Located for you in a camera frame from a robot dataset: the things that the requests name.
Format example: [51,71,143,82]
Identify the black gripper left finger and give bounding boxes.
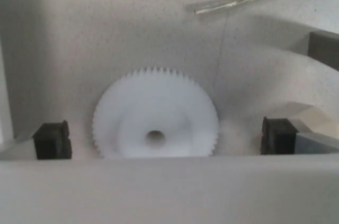
[0,120,73,160]

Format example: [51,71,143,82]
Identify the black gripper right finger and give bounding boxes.
[260,102,339,156]

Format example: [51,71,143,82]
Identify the white medium gear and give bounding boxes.
[92,66,220,159]

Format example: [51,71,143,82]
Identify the white task board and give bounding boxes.
[0,0,339,160]

